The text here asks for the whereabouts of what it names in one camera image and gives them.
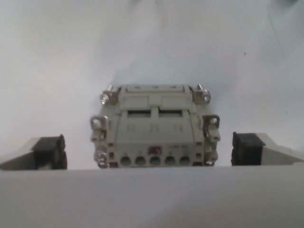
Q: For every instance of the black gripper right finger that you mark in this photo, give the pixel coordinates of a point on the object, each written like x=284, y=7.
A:
x=247, y=149

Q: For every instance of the beige waterproof plug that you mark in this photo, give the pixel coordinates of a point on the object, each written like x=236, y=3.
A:
x=154, y=137

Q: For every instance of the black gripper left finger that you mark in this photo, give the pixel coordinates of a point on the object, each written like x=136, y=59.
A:
x=47, y=152

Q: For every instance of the white task board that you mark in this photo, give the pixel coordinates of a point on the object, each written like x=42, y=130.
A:
x=71, y=71

